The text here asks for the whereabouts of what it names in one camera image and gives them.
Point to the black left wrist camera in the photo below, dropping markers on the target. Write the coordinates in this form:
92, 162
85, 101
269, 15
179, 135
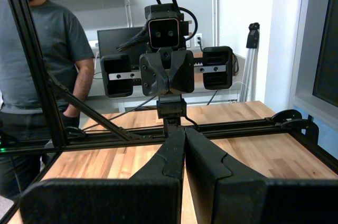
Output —
163, 33

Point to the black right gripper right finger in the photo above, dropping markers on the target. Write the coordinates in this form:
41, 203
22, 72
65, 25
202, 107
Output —
264, 203

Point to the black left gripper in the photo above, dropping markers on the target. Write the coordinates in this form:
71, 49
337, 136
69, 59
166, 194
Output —
117, 89

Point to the white wall conduit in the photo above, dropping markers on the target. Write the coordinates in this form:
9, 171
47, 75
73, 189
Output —
215, 2

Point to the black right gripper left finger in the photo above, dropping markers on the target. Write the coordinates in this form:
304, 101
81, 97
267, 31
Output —
105, 200

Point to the person's left forearm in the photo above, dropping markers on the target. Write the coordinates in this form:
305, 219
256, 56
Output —
83, 81

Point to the person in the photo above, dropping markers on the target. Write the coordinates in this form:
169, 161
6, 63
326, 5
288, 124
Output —
60, 36

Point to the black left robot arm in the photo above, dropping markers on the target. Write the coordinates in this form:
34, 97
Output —
170, 110

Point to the aluminium extrusion stand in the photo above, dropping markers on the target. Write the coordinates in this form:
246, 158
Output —
249, 70

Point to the black computer monitor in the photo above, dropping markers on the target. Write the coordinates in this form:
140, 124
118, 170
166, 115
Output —
111, 39

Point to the white wall outlet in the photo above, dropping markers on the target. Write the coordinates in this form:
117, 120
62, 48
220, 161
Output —
198, 40

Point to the white desk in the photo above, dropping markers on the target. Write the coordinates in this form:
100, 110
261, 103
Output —
111, 102

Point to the black aluminium frame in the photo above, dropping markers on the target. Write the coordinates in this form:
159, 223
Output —
33, 57

